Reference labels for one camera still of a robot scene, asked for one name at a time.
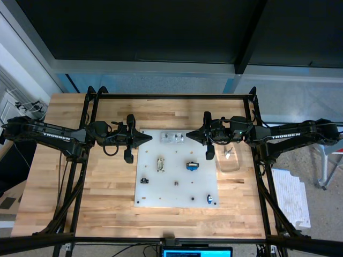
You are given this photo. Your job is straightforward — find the laptop screen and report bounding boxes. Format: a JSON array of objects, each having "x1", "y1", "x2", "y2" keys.
[{"x1": 160, "y1": 246, "x2": 233, "y2": 257}]

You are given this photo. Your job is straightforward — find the black aluminium frame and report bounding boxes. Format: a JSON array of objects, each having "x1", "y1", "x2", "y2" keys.
[{"x1": 0, "y1": 85, "x2": 343, "y2": 257}]

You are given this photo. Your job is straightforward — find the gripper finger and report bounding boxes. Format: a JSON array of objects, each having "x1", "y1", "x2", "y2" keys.
[
  {"x1": 185, "y1": 134, "x2": 206, "y2": 147},
  {"x1": 133, "y1": 138, "x2": 153, "y2": 148},
  {"x1": 133, "y1": 128, "x2": 153, "y2": 139},
  {"x1": 185, "y1": 125, "x2": 206, "y2": 137}
]

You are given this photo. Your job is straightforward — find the black power plugs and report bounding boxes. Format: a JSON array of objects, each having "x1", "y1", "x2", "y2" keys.
[{"x1": 13, "y1": 99, "x2": 46, "y2": 114}]

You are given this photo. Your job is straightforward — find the clear plastic tub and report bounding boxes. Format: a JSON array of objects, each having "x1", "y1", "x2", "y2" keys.
[{"x1": 216, "y1": 143, "x2": 241, "y2": 175}]

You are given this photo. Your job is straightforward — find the small black pad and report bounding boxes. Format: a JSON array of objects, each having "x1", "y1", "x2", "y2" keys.
[{"x1": 0, "y1": 197, "x2": 17, "y2": 211}]

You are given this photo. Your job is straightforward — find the braided black arm cable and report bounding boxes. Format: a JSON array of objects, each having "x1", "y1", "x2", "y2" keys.
[{"x1": 103, "y1": 122, "x2": 121, "y2": 156}]

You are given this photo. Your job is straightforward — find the black wall pillar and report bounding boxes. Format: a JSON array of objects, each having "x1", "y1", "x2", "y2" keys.
[{"x1": 234, "y1": 0, "x2": 269, "y2": 75}]

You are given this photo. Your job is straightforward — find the grey metal stand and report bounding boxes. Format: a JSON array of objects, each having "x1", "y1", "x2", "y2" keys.
[{"x1": 313, "y1": 144, "x2": 343, "y2": 191}]

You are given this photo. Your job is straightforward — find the white task board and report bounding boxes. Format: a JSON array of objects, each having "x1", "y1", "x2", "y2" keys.
[{"x1": 133, "y1": 128, "x2": 220, "y2": 208}]

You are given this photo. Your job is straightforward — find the clear acrylic socket block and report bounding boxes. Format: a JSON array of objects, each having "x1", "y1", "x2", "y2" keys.
[{"x1": 160, "y1": 131, "x2": 185, "y2": 145}]

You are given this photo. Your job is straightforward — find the grey metal partition frame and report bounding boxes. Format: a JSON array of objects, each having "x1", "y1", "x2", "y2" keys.
[{"x1": 0, "y1": 0, "x2": 343, "y2": 94}]

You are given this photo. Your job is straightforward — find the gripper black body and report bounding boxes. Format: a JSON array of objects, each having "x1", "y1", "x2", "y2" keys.
[
  {"x1": 203, "y1": 111, "x2": 228, "y2": 161},
  {"x1": 114, "y1": 114, "x2": 136, "y2": 164}
]

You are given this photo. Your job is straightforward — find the black table level camera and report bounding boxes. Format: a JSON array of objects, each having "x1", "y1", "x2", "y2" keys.
[{"x1": 160, "y1": 232, "x2": 181, "y2": 246}]

